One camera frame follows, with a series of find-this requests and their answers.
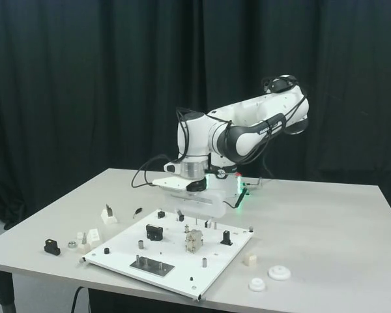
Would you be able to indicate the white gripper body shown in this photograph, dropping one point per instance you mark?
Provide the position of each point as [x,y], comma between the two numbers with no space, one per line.
[202,205]

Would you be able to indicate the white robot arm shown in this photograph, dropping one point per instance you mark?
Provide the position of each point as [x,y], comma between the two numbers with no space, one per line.
[247,111]

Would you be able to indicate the white medium gear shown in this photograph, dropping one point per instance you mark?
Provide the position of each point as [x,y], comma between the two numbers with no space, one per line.
[257,284]

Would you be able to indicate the white large gear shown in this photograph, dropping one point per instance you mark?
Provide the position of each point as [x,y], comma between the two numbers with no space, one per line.
[278,273]

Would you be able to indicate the white small gear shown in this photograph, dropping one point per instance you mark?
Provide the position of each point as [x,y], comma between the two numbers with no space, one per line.
[80,235]

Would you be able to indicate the white task board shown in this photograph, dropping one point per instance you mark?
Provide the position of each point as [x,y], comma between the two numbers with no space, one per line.
[169,251]

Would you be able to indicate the small black plug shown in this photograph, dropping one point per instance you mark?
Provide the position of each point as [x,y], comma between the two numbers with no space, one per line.
[137,211]

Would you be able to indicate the white cube holder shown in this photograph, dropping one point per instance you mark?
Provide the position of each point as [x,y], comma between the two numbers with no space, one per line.
[250,261]

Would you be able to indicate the white holder with metal pegs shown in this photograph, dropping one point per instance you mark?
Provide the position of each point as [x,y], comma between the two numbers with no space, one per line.
[109,217]

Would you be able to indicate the white wedge holder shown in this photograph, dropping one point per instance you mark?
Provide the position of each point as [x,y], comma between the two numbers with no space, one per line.
[93,237]

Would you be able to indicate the small white peg holder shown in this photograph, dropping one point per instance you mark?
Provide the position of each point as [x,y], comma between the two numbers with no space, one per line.
[83,247]

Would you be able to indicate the metal bolt nut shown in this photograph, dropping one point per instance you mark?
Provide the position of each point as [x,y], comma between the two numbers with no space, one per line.
[72,244]

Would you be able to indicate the black D-SUB plug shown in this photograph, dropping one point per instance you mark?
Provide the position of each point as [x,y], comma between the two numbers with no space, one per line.
[52,247]

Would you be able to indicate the black curtain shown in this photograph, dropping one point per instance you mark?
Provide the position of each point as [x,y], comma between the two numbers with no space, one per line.
[84,81]

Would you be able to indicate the grey table leg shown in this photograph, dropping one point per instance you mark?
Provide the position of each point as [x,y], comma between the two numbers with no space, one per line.
[1,290]

